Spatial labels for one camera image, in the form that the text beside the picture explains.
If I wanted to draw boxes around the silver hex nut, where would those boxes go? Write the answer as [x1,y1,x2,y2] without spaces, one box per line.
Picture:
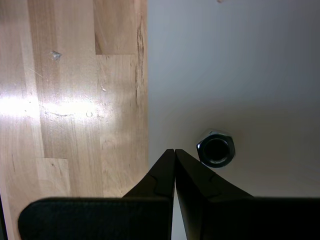
[196,128,237,168]

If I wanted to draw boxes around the black frame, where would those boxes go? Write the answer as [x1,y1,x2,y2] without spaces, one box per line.
[0,192,8,240]

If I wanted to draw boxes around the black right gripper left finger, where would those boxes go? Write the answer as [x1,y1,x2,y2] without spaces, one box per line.
[17,148,176,240]

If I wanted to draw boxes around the white board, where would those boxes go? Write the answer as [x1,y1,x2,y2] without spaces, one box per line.
[146,0,320,240]

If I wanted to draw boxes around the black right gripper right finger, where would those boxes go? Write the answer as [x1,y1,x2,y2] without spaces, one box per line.
[175,149,320,240]

